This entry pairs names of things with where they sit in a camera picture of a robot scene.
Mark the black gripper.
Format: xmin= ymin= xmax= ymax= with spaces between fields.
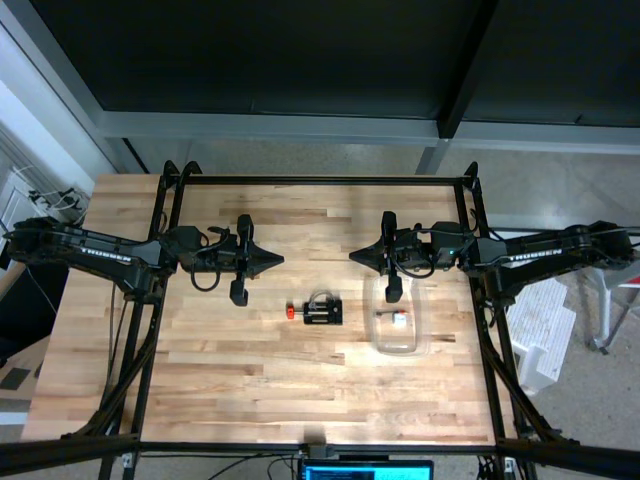
xmin=348 ymin=210 xmax=434 ymax=303
xmin=202 ymin=214 xmax=285 ymax=307

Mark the black vise with red knob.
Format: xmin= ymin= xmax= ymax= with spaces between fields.
xmin=285 ymin=297 xmax=345 ymax=327

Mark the clear plastic tub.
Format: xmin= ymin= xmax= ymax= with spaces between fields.
xmin=363 ymin=273 xmax=432 ymax=359

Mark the laptop screen with blue edge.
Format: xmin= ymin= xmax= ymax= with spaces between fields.
xmin=298 ymin=459 xmax=435 ymax=480

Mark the brown cardboard box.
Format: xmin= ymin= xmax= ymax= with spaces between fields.
xmin=0 ymin=334 xmax=54 ymax=401

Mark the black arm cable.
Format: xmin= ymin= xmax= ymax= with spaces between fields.
xmin=189 ymin=267 xmax=222 ymax=293
xmin=393 ymin=257 xmax=438 ymax=279

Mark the grey metal partition rail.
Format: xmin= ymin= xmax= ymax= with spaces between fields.
xmin=97 ymin=110 xmax=640 ymax=149

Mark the black metal frame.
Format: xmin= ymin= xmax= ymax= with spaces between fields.
xmin=0 ymin=159 xmax=640 ymax=480

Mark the black partition post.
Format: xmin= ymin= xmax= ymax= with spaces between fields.
xmin=437 ymin=0 xmax=501 ymax=141

